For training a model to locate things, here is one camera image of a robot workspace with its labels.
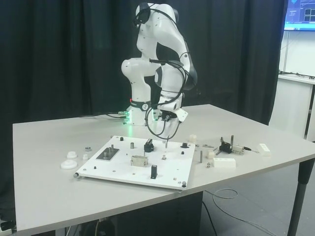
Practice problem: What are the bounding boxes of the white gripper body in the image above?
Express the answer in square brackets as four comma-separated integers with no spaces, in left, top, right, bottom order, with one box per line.
[155,120,179,140]

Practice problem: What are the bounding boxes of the long white peg holder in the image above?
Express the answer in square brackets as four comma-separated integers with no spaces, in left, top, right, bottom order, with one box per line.
[256,143,272,156]
[213,157,237,169]

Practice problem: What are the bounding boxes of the white task board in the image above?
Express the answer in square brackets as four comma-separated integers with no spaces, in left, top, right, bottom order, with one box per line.
[73,135,196,191]

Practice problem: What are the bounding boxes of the thin black rod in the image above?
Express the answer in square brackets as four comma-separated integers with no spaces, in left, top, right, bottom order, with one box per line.
[243,146,260,155]

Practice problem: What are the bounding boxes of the white large gear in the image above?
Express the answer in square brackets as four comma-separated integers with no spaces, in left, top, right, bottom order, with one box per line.
[60,159,76,171]

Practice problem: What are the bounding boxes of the black curtain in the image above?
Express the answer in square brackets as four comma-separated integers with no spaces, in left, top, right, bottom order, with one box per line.
[0,0,288,222]

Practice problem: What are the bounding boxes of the black table leg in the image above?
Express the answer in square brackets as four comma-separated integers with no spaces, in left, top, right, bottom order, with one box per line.
[286,159,309,236]

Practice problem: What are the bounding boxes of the blue screen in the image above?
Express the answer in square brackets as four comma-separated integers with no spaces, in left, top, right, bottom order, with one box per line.
[283,0,315,31]

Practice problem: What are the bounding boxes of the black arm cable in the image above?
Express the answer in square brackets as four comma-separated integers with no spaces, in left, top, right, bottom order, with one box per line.
[132,1,197,137]

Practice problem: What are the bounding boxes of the black plug with cable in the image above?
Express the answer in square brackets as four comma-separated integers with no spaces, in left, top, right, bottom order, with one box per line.
[213,137,232,155]

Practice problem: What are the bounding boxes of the black base cables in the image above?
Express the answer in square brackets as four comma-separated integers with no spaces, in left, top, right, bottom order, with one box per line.
[81,112,129,120]

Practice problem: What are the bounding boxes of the grey floor cable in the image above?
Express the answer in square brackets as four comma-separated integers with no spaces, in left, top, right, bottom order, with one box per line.
[203,188,247,205]

